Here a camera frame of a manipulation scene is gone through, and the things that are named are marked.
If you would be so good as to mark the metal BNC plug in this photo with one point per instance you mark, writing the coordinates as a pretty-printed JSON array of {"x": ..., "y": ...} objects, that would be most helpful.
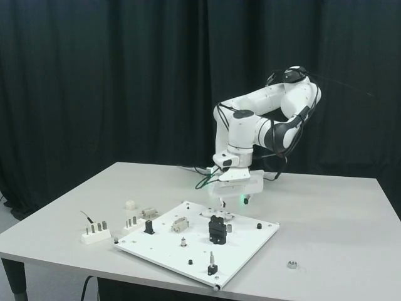
[{"x": 182, "y": 242}]

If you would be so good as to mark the black under-table cabinet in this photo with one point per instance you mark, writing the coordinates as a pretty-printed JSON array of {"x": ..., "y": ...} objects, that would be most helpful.
[{"x": 150, "y": 290}]

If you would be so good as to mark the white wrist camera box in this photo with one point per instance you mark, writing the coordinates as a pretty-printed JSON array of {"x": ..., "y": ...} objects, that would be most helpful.
[{"x": 224, "y": 160}]

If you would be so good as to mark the white task board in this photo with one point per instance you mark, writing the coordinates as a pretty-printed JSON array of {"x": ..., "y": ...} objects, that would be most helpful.
[{"x": 175, "y": 251}]

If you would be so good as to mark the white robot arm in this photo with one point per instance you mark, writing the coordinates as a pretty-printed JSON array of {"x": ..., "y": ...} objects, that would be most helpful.
[{"x": 241, "y": 128}]

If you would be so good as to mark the white plug holder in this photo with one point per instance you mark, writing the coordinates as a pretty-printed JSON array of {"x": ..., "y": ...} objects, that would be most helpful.
[{"x": 86, "y": 235}]

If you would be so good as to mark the small white cube holder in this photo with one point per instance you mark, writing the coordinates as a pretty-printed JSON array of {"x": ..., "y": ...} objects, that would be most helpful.
[{"x": 131, "y": 205}]

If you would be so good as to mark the white medium gear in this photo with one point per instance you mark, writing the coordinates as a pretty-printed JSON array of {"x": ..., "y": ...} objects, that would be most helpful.
[{"x": 220, "y": 214}]

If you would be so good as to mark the white small gear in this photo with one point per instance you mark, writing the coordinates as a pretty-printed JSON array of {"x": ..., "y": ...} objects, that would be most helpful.
[{"x": 229, "y": 217}]

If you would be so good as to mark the dark table leg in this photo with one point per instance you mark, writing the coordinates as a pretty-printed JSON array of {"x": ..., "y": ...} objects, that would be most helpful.
[{"x": 14, "y": 279}]

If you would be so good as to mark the black D-SUB plug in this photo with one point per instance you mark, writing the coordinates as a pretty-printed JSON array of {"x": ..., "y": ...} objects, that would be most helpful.
[{"x": 217, "y": 230}]

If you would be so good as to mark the white mounting plate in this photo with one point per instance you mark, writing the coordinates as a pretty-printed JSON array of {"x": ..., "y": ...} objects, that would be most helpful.
[{"x": 235, "y": 175}]

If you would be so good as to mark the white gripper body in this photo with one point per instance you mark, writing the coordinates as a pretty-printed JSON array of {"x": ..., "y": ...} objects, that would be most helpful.
[{"x": 238, "y": 187}]

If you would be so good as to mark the metal nut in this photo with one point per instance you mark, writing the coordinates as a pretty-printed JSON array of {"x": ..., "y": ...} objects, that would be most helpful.
[{"x": 292, "y": 264}]

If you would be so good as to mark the short white peg holder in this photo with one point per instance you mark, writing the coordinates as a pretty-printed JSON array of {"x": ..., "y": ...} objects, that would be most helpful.
[{"x": 133, "y": 228}]

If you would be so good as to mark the black curtain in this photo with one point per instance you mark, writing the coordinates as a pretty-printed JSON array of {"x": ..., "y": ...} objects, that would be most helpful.
[{"x": 94, "y": 78}]

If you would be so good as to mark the long white peg holder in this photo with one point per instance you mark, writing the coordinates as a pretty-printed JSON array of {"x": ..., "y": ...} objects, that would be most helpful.
[{"x": 101, "y": 235}]

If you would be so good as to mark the silver metal plug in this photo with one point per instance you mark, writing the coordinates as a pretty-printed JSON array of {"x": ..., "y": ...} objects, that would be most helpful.
[{"x": 148, "y": 212}]

